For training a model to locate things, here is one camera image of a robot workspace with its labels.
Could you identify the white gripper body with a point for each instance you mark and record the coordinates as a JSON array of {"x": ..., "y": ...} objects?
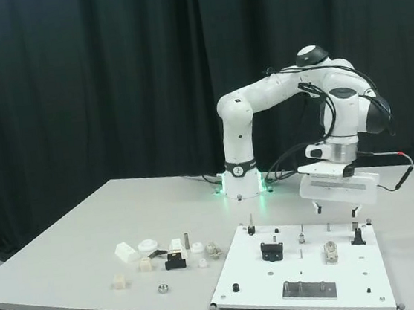
[{"x": 338, "y": 190}]

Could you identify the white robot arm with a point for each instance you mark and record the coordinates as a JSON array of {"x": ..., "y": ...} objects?
[{"x": 234, "y": 129}]

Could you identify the thick metal round peg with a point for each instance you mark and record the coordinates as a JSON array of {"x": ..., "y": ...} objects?
[{"x": 186, "y": 240}]

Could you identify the white peg holder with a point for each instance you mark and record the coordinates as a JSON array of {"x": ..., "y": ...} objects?
[{"x": 175, "y": 245}]

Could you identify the metal BNC plug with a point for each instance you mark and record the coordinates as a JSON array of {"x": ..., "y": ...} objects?
[{"x": 301, "y": 238}]

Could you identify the white task board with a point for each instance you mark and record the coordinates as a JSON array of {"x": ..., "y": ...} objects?
[{"x": 317, "y": 266}]

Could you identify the white small gear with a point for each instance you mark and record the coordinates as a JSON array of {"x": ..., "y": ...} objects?
[{"x": 202, "y": 264}]

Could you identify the black D-SUB plug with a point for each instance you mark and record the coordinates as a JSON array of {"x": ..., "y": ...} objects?
[{"x": 175, "y": 262}]

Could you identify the black USB plug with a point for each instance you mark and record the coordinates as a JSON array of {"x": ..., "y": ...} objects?
[{"x": 156, "y": 254}]

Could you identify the metal bolt nut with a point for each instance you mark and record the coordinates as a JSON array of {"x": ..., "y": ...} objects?
[{"x": 163, "y": 289}]

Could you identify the white large gear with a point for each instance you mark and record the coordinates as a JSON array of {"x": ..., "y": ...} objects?
[{"x": 147, "y": 245}]

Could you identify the white cube holder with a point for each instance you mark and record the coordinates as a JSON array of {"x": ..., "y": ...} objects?
[
  {"x": 145, "y": 264},
  {"x": 119, "y": 281}
]

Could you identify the white wedge holder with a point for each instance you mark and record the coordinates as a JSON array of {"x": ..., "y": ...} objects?
[{"x": 125, "y": 252}]

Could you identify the black curtain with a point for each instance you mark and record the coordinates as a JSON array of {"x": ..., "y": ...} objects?
[{"x": 90, "y": 82}]

